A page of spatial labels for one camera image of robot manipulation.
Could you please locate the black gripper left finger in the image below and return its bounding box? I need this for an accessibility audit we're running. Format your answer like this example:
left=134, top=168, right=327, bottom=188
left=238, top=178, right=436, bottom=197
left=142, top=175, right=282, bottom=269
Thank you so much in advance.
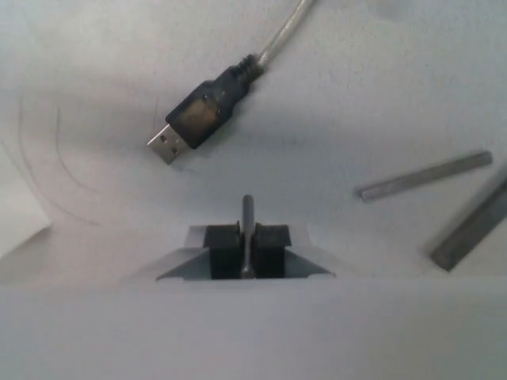
left=154, top=223, right=242, bottom=282

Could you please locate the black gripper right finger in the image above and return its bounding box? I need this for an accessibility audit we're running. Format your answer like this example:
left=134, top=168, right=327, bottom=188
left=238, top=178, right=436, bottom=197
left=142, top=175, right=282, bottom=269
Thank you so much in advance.
left=252, top=223, right=334, bottom=281

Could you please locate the thin metal round peg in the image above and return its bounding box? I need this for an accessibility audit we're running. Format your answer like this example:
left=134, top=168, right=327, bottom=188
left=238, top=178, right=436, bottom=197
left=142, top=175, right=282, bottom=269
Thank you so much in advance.
left=238, top=193, right=257, bottom=280

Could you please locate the thin metal square peg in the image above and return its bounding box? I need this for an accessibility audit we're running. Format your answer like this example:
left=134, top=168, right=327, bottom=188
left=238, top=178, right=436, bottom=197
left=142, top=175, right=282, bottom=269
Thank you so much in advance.
left=353, top=150, right=494, bottom=203

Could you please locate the thick metal square peg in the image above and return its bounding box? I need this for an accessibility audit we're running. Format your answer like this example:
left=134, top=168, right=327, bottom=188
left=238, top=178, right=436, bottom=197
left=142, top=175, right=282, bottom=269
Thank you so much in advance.
left=429, top=161, right=507, bottom=274

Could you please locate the black USB plug with cable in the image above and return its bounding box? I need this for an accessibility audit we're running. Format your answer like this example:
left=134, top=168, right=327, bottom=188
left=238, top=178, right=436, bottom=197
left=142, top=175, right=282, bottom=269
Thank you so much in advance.
left=147, top=0, right=318, bottom=167

